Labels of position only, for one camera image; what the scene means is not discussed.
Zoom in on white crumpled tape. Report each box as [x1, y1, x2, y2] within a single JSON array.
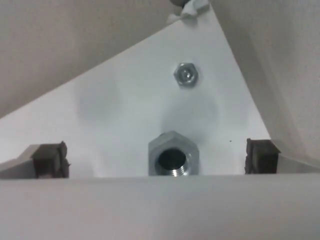
[[166, 0, 210, 25]]

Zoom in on white task board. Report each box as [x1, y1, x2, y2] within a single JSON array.
[[0, 1, 272, 179]]

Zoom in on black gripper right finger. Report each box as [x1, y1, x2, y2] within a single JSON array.
[[243, 136, 320, 176]]

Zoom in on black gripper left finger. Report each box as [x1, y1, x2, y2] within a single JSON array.
[[0, 140, 72, 180]]

